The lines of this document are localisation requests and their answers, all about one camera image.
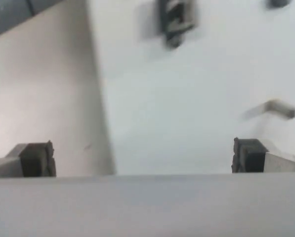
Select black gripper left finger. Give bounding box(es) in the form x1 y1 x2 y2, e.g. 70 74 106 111
0 140 57 178

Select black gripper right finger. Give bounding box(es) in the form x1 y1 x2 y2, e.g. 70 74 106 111
232 137 295 173

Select metal round peg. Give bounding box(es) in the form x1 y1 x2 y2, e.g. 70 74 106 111
243 98 295 121

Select white task board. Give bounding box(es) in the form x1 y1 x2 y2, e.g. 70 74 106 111
86 0 295 177

